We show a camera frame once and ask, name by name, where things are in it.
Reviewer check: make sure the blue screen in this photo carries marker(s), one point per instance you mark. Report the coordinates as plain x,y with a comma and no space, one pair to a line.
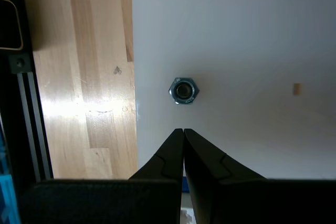
8,200

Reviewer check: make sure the black metal frame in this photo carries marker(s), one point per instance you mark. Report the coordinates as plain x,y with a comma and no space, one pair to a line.
29,108

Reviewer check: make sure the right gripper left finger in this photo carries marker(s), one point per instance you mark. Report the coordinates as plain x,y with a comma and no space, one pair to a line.
168,161

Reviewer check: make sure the silver M12 hex nut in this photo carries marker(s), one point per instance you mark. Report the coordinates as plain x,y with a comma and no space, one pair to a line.
172,91

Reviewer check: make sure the white board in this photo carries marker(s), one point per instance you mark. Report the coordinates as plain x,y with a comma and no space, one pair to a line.
236,37

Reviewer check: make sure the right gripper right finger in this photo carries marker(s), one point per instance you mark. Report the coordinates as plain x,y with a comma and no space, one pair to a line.
204,166

